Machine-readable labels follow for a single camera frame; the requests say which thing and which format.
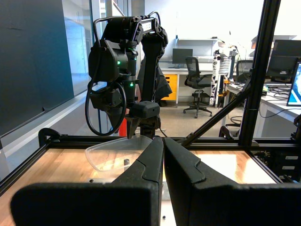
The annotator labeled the clear plastic tub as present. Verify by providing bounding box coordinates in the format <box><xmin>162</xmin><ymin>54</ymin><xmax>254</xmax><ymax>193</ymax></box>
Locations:
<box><xmin>84</xmin><ymin>136</ymin><xmax>153</xmax><ymax>173</ymax></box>

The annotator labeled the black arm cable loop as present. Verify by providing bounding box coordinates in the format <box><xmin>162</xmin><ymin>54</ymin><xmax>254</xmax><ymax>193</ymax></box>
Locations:
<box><xmin>85</xmin><ymin>80</ymin><xmax>127</xmax><ymax>137</ymax></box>

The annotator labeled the black computer monitor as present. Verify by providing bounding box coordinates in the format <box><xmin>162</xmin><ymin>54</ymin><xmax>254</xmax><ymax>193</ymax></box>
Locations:
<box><xmin>172</xmin><ymin>48</ymin><xmax>194</xmax><ymax>69</ymax></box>

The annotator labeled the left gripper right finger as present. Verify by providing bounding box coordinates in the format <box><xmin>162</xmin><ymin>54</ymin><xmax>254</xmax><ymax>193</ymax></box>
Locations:
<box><xmin>164</xmin><ymin>137</ymin><xmax>301</xmax><ymax>226</ymax></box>

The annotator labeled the black aluminium frame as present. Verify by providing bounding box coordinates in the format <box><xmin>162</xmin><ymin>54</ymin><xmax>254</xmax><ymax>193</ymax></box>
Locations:
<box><xmin>0</xmin><ymin>0</ymin><xmax>301</xmax><ymax>196</ymax></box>

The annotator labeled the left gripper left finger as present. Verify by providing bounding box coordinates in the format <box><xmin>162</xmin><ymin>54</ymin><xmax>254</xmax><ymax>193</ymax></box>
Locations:
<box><xmin>10</xmin><ymin>136</ymin><xmax>165</xmax><ymax>226</ymax></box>

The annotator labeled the large black monitor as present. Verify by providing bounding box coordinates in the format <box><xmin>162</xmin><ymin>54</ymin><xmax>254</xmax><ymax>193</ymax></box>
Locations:
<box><xmin>266</xmin><ymin>39</ymin><xmax>301</xmax><ymax>82</ymax></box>

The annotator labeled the lit blue screen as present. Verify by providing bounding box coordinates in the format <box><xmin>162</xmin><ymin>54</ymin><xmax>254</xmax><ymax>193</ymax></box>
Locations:
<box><xmin>286</xmin><ymin>62</ymin><xmax>301</xmax><ymax>107</ymax></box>

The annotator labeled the yellow drawer cabinet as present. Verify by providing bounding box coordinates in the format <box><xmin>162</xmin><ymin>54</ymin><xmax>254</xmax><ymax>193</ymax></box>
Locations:
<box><xmin>162</xmin><ymin>74</ymin><xmax>178</xmax><ymax>101</ymax></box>

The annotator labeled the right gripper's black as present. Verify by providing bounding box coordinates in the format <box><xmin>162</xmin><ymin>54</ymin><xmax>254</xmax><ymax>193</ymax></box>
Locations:
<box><xmin>90</xmin><ymin>89</ymin><xmax>161</xmax><ymax>139</ymax></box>

